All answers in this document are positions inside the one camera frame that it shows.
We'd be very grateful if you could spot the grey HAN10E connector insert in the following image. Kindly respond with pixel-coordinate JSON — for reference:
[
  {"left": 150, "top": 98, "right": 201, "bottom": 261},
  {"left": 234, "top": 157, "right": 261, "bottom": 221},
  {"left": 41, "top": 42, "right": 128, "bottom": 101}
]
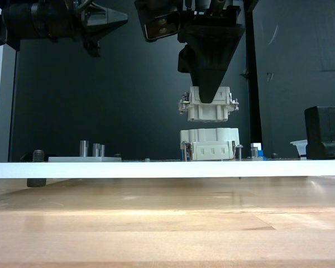
[{"left": 178, "top": 85, "right": 240, "bottom": 123}]

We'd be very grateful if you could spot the clear plastic tub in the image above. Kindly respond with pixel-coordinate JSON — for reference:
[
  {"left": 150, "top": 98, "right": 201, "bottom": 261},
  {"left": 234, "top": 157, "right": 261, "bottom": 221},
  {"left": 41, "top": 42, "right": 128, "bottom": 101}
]
[{"left": 289, "top": 135, "right": 335, "bottom": 160}]

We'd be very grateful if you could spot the slotted metal post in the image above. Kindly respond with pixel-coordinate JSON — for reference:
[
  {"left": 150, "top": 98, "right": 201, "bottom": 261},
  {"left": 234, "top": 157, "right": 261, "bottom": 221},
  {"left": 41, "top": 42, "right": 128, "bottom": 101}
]
[{"left": 92, "top": 143, "right": 106, "bottom": 157}]

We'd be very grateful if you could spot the black metal frame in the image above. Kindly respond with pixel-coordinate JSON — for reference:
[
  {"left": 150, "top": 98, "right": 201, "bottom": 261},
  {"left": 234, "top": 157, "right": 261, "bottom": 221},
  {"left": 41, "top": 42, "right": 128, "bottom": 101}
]
[{"left": 245, "top": 0, "right": 263, "bottom": 145}]

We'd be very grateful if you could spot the white task board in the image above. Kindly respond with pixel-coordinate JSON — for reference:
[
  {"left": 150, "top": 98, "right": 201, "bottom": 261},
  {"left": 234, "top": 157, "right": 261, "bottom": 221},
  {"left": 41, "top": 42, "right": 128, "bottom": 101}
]
[{"left": 0, "top": 160, "right": 335, "bottom": 179}]

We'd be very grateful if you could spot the grey metal plate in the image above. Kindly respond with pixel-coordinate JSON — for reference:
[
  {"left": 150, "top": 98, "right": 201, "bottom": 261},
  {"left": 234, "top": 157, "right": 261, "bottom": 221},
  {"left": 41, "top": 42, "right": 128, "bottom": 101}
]
[{"left": 47, "top": 156, "right": 122, "bottom": 162}]

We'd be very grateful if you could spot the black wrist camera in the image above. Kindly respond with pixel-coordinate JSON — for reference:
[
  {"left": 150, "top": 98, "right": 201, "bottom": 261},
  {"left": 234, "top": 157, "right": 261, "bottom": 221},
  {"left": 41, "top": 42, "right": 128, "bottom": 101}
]
[{"left": 141, "top": 9, "right": 183, "bottom": 43}]

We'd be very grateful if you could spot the black connector block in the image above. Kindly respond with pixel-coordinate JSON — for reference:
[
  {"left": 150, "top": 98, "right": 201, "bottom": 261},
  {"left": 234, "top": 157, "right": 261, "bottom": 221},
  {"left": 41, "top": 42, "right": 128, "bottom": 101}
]
[{"left": 304, "top": 106, "right": 335, "bottom": 160}]

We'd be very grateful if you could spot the grey HAN10E connector base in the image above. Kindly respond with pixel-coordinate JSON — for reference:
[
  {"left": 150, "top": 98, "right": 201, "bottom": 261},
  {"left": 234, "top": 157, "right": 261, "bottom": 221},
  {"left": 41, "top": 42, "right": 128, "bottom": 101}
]
[{"left": 179, "top": 127, "right": 244, "bottom": 162}]

